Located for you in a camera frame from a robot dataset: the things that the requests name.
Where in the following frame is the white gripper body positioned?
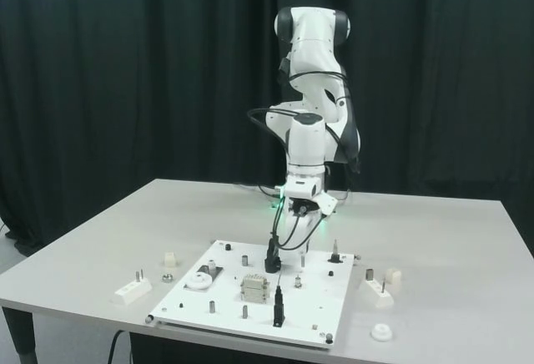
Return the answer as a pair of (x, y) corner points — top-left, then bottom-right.
(278, 209), (325, 252)

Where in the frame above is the dark table leg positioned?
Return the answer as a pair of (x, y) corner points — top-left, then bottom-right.
(1, 306), (35, 364)

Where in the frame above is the white task board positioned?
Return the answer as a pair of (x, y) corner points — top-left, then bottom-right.
(144, 238), (360, 346)

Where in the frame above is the white large gear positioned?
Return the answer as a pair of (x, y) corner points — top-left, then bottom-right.
(185, 274), (212, 292)

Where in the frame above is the black D-SUB plug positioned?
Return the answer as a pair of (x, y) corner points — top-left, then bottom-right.
(264, 243), (282, 275)

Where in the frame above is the beige waterproof plug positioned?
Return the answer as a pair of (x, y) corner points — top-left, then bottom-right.
(239, 274), (269, 301)

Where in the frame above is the white medium gear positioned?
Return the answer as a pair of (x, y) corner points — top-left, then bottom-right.
(370, 322), (395, 342)

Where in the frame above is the black curtain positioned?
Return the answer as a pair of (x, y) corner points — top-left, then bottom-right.
(0, 0), (534, 250)

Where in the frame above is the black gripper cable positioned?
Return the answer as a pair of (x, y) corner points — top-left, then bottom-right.
(273, 199), (312, 251)

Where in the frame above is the black floor cable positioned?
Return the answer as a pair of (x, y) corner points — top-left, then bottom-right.
(108, 329), (131, 364)

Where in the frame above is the black upright plug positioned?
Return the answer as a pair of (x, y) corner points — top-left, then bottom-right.
(270, 272), (287, 328)

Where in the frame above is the white square-hole peg holder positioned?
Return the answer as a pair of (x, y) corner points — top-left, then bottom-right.
(360, 278), (395, 311)

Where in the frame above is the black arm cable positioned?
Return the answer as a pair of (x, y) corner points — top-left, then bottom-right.
(246, 57), (362, 175)

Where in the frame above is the white round-hole peg holder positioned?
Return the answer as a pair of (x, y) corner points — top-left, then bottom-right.
(113, 278), (154, 307)

